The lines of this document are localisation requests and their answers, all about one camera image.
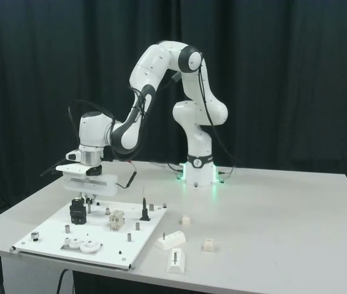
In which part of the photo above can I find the black camera cable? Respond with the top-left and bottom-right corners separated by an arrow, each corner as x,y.
40,166 -> 67,177

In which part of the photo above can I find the black D-SUB plug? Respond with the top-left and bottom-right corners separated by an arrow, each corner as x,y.
69,197 -> 88,227

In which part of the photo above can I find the flat white mounting plate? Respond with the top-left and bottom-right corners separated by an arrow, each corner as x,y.
55,164 -> 101,173

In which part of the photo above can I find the black upright plug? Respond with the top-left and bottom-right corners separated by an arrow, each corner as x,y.
139,187 -> 151,222

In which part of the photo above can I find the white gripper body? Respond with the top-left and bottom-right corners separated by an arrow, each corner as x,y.
62,173 -> 120,197

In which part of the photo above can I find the white square peg holder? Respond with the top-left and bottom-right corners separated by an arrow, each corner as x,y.
157,232 -> 188,251

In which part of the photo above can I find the white task board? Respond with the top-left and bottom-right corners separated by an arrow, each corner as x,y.
9,197 -> 168,272

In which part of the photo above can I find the black base cable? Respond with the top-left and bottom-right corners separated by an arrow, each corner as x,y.
148,160 -> 187,171

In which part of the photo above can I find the beige connector block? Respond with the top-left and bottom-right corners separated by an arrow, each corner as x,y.
109,209 -> 125,231

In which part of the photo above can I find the black cable under table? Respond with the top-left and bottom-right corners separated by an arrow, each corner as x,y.
56,268 -> 74,294

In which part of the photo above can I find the black curtain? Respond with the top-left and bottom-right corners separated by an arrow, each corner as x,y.
0,0 -> 347,212

